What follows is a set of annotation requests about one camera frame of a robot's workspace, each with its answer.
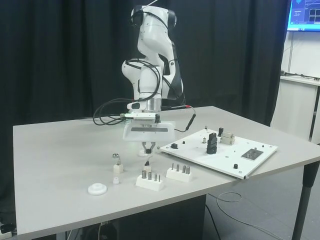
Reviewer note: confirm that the white plug holder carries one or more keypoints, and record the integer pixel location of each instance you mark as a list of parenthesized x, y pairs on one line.
[(144, 153)]

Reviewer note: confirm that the white peg holder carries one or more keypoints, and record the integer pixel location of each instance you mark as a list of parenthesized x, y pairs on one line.
[(150, 184), (179, 176)]

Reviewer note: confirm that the small black plug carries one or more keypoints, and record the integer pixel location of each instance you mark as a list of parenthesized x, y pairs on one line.
[(220, 131)]

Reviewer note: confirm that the white task board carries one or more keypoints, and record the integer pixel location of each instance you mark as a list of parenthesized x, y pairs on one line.
[(220, 155)]

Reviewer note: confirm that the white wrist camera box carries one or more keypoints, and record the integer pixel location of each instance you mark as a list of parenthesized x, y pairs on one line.
[(133, 105)]

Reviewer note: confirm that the black curtains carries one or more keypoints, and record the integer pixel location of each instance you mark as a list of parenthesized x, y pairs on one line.
[(62, 55)]

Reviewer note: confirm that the large metal square peg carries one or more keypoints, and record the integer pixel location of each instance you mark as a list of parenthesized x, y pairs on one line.
[(144, 174)]

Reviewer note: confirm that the metal bolt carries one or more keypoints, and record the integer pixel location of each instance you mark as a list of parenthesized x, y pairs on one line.
[(116, 158)]

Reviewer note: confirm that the blue screen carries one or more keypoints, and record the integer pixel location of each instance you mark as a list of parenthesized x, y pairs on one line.
[(303, 15)]

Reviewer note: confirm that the black table leg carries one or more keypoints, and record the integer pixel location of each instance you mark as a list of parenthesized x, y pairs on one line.
[(303, 200)]

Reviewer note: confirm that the black USB plug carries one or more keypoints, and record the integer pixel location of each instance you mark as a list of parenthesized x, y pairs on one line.
[(147, 163)]

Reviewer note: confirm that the white small gear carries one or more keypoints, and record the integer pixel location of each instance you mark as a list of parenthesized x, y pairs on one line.
[(115, 180)]

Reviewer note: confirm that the white D-SUB connector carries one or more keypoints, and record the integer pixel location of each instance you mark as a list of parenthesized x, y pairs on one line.
[(227, 139)]

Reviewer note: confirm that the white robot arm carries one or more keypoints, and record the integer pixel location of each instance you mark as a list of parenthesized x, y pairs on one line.
[(152, 50)]

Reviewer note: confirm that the large metal round peg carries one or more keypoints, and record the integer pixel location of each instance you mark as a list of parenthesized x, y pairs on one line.
[(184, 169)]

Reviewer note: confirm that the white bolt holder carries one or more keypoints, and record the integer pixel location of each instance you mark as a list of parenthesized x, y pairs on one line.
[(118, 168)]

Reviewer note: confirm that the black stepped plug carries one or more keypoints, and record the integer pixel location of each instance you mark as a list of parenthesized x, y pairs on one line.
[(212, 143)]

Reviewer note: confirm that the white large gear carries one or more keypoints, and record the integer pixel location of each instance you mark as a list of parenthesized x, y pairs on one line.
[(97, 189)]

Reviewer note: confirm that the metal plate with pegs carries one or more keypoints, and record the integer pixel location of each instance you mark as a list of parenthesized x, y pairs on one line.
[(253, 154)]

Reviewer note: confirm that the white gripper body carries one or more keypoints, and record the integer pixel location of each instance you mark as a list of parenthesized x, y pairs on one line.
[(149, 135)]

